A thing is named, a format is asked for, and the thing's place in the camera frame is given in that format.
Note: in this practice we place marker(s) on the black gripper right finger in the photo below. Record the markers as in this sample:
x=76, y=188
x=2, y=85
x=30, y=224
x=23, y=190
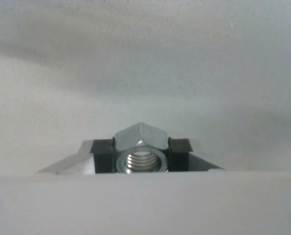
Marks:
x=179, y=156

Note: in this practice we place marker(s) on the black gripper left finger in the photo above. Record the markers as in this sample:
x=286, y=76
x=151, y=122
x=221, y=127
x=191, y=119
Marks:
x=102, y=156

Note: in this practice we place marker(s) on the metal hex bolt nut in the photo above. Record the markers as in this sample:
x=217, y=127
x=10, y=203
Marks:
x=139, y=147

